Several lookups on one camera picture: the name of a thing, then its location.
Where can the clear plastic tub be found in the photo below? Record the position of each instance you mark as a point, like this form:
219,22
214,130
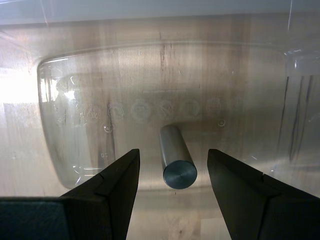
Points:
175,87

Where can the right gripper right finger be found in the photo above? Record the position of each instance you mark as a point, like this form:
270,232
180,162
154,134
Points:
250,212

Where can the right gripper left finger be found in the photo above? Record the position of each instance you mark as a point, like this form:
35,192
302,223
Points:
100,212

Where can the metal cylinder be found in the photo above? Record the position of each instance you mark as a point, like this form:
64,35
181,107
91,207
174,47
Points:
178,172

